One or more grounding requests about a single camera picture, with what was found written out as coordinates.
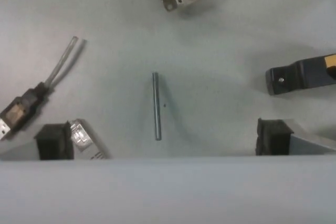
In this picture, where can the clear Ethernet plug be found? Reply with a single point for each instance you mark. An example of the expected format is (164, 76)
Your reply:
(84, 137)

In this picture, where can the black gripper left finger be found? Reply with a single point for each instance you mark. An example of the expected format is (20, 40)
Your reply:
(53, 142)

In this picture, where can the thin metal round peg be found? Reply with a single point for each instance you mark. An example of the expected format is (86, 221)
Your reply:
(156, 108)

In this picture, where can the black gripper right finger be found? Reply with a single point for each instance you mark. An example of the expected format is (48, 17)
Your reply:
(274, 140)

